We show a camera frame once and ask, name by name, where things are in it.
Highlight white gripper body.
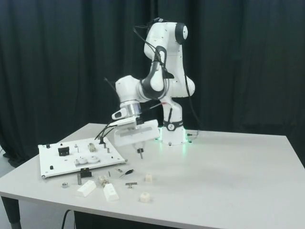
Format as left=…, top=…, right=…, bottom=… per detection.
left=113, top=120, right=160, bottom=146

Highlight white peg holder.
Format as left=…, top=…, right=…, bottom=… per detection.
left=76, top=180, right=97, bottom=198
left=103, top=183, right=120, bottom=201

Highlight black rod with red tag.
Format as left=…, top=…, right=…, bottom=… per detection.
left=140, top=102, right=169, bottom=112

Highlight white medium gear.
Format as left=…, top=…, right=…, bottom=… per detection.
left=87, top=155, right=101, bottom=165

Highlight white task board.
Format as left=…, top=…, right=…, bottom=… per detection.
left=38, top=137, right=127, bottom=178

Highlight black curtain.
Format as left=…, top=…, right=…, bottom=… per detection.
left=0, top=0, right=305, bottom=167

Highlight black table leg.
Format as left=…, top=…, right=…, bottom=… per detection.
left=1, top=197, right=20, bottom=229

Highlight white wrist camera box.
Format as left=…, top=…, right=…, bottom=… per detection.
left=111, top=108, right=130, bottom=120

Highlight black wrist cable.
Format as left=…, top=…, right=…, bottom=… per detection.
left=94, top=123, right=120, bottom=141

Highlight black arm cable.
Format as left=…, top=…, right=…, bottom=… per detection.
left=133, top=18, right=203, bottom=134

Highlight black floor cable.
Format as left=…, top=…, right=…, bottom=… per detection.
left=62, top=209, right=75, bottom=229

